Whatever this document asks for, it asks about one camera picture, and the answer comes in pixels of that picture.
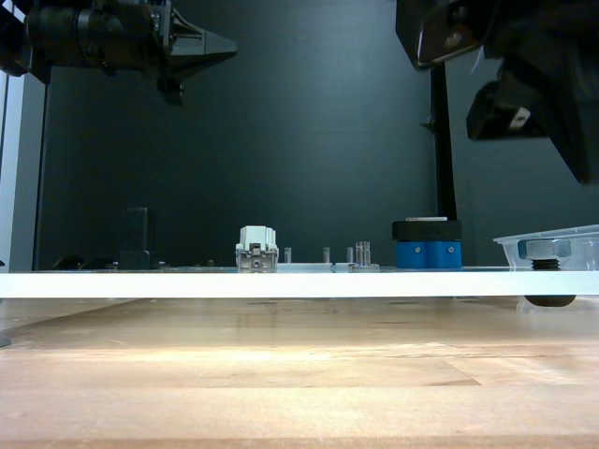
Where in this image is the black frame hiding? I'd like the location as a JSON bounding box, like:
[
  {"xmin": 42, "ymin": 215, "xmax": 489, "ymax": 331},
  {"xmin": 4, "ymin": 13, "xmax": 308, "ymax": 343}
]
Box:
[{"xmin": 419, "ymin": 58, "xmax": 459, "ymax": 222}]

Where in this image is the beige many-pin connector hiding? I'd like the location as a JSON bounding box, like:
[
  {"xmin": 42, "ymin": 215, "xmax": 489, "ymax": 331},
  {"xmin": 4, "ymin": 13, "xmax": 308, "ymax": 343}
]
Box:
[{"xmin": 234, "ymin": 224, "xmax": 281, "ymax": 274}]

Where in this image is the steel nut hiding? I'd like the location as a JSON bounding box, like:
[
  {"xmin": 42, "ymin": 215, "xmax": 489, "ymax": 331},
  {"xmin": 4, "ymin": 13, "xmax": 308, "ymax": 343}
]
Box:
[{"xmin": 516, "ymin": 239, "xmax": 574, "ymax": 262}]

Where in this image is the black socket cap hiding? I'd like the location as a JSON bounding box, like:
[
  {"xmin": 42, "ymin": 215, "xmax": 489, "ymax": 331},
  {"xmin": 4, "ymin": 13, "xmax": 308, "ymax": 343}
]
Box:
[{"xmin": 391, "ymin": 215, "xmax": 463, "ymax": 244}]

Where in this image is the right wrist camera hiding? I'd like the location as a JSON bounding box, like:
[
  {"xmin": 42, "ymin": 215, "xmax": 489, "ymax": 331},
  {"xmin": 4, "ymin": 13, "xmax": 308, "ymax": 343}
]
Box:
[{"xmin": 395, "ymin": 0, "xmax": 488, "ymax": 72}]

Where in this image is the clear peg base block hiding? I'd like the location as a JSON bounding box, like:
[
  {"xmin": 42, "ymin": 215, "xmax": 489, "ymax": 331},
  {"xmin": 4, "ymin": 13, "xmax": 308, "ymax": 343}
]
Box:
[{"xmin": 278, "ymin": 262, "xmax": 358, "ymax": 274}]

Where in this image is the black block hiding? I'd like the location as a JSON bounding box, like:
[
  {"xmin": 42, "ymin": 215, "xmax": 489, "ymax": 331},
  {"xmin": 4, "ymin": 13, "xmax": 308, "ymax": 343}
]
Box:
[{"xmin": 118, "ymin": 206, "xmax": 158, "ymax": 271}]

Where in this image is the white task board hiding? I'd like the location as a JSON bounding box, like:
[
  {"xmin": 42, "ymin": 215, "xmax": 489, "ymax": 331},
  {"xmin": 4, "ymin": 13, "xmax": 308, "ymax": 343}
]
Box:
[{"xmin": 0, "ymin": 269, "xmax": 599, "ymax": 299}]

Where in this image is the clear plastic container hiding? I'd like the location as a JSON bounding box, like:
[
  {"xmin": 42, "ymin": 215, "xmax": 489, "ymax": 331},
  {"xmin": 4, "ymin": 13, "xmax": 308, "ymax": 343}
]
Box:
[{"xmin": 492, "ymin": 224, "xmax": 599, "ymax": 272}]

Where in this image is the blue socket block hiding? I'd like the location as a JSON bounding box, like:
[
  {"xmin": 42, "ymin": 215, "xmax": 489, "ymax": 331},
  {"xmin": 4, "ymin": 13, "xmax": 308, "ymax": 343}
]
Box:
[
  {"xmin": 428, "ymin": 240, "xmax": 464, "ymax": 270},
  {"xmin": 395, "ymin": 240, "xmax": 430, "ymax": 270}
]

